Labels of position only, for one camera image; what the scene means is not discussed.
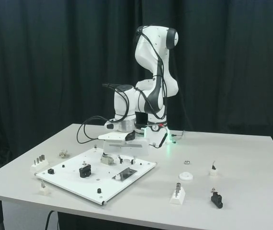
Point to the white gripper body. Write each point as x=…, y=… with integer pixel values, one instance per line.
x=127, y=149

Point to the small white plug holder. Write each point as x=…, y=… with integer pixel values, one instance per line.
x=213, y=171

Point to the black curtains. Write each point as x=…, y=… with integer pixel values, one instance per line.
x=55, y=60

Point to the white sloped peg holder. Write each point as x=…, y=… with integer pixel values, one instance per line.
x=177, y=199

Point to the thick metal round peg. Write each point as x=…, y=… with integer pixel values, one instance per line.
x=179, y=187

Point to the thin metal square peg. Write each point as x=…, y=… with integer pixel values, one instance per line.
x=176, y=193

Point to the metal BNC plug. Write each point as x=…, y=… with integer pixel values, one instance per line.
x=63, y=153

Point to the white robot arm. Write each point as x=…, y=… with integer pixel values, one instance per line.
x=148, y=55

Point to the black D-SUB plug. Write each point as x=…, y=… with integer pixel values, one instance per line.
x=217, y=199

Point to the white medium gear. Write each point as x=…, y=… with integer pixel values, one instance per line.
x=127, y=158

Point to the small dark plug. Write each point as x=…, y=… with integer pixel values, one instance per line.
x=213, y=164

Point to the white small gear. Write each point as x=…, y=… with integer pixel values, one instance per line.
x=118, y=177

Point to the white three-peg holder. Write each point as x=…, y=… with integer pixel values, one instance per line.
x=40, y=167

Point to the metal bolt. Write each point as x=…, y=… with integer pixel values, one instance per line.
x=187, y=162

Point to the white task board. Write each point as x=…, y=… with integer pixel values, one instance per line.
x=83, y=184

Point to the small white peg holder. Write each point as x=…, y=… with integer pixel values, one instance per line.
x=43, y=190

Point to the white large gear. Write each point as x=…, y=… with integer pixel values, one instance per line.
x=186, y=176

